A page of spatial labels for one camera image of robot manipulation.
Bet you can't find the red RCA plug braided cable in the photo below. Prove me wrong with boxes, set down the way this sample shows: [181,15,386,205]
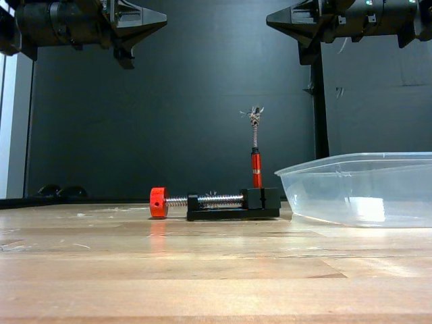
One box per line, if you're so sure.
[239,105,265,173]

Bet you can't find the clear plastic container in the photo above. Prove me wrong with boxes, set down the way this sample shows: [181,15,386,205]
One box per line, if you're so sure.
[273,151,432,230]

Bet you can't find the black vise with red knob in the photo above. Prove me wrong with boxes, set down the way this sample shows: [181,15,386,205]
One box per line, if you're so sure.
[149,186,281,223]

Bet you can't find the black curved frame bracket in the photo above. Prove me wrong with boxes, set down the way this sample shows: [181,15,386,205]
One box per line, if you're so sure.
[57,185,88,198]
[37,184,62,198]

